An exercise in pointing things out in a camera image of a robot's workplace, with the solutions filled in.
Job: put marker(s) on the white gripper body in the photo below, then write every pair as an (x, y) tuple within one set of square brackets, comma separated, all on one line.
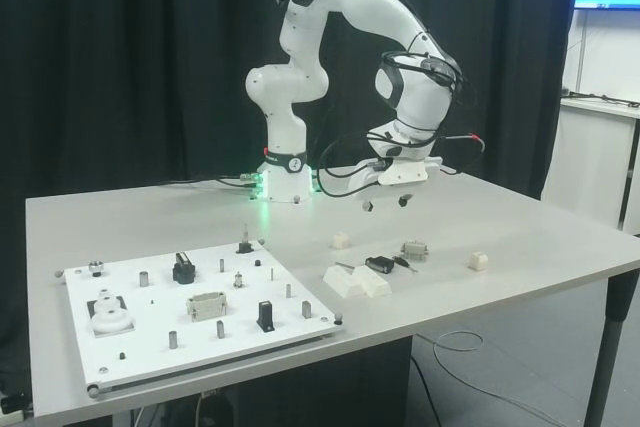
[(361, 182)]

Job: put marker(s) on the metal BNC plug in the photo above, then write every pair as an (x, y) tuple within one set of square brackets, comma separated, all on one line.
[(239, 281)]

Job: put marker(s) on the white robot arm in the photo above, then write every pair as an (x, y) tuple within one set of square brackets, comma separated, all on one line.
[(300, 37)]

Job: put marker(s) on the flat white mounting plate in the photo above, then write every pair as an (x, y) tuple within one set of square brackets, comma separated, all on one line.
[(402, 172)]

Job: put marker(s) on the small white holder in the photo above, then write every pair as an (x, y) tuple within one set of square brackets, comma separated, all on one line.
[(341, 241), (478, 262)]

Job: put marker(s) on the beige waterproof plug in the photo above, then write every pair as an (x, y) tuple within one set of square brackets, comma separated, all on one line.
[(416, 250)]

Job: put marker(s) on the black D-SUB plug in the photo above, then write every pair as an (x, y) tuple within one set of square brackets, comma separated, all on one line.
[(378, 265)]

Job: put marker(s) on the thin dark metal pin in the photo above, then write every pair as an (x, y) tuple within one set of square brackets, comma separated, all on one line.
[(345, 264)]

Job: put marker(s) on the long white holder with holes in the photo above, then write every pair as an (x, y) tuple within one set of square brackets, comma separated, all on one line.
[(341, 282), (375, 287)]

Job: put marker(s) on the metal square peg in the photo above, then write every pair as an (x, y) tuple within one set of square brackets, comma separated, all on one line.
[(306, 310), (220, 330)]

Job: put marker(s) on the black USB plug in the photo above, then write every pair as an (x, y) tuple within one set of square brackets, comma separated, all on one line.
[(265, 318)]

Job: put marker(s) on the white cabinet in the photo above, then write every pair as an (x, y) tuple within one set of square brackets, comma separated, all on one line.
[(590, 172)]

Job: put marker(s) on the white task board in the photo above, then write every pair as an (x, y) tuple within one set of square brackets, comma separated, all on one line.
[(200, 347)]

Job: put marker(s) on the metal round peg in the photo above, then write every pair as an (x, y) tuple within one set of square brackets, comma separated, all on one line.
[(173, 339), (144, 278)]

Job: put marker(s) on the dark table leg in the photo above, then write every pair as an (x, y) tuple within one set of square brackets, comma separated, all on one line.
[(607, 347)]

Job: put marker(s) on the black curtain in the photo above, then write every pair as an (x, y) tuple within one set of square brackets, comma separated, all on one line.
[(125, 72)]

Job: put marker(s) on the white small gear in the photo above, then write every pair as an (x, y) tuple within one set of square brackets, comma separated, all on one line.
[(105, 293)]

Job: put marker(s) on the white medium gear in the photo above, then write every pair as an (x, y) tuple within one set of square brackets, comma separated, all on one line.
[(108, 304)]

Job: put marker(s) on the metal bolt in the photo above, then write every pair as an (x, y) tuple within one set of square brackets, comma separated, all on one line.
[(96, 265)]

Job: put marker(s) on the white large gear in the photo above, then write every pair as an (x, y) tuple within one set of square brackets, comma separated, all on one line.
[(114, 323)]

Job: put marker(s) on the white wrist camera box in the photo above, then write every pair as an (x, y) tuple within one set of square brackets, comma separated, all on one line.
[(387, 151)]

